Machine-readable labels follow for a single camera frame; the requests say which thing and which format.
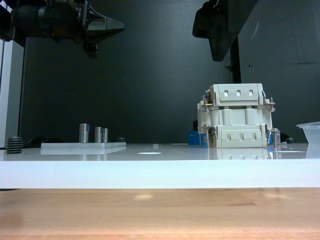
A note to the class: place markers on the tall metal bar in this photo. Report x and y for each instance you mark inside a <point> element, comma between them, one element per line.
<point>84,133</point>

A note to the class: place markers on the beige connector base housing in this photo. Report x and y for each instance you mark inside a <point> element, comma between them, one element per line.
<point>240,136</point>

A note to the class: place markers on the grey metal plate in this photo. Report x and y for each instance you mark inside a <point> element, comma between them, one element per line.
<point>75,148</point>

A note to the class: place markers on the black threaded screw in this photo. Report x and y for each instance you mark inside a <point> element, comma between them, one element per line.
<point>121,140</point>
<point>15,145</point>
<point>290,140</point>

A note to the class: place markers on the white plastic board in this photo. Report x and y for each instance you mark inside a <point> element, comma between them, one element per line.
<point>160,175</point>

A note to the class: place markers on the black metal frame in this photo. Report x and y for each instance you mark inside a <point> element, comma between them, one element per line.
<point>236,72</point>

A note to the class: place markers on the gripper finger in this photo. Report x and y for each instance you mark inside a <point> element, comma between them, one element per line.
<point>105,25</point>
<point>221,48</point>

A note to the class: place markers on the blue connector with silver cylinder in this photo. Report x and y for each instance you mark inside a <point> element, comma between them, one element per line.
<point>193,138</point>

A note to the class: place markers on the clear plastic tub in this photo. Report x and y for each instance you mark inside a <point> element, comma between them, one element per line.
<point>313,135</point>

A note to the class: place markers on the beige HAN10-E connector insert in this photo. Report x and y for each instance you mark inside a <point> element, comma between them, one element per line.
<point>237,93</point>

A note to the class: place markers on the short metal bar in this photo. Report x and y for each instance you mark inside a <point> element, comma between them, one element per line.
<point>98,135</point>
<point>105,135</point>

